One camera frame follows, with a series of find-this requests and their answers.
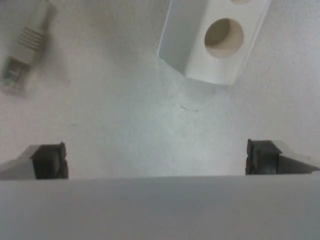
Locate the grey Ethernet plug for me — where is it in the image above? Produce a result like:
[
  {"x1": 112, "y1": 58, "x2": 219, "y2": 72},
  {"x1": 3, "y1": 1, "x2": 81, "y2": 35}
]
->
[{"x1": 0, "y1": 0, "x2": 57, "y2": 97}]

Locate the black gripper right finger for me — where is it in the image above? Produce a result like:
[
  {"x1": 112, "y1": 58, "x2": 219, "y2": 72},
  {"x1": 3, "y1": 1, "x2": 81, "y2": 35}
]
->
[{"x1": 245, "y1": 138, "x2": 320, "y2": 176}]

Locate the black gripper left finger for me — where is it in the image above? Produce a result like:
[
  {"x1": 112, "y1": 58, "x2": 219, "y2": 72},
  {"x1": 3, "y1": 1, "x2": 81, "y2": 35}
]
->
[{"x1": 0, "y1": 141, "x2": 69, "y2": 181}]

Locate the long white holder with round holes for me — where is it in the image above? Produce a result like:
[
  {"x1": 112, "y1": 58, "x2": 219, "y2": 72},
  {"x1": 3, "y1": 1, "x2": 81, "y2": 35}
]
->
[{"x1": 156, "y1": 0, "x2": 272, "y2": 87}]

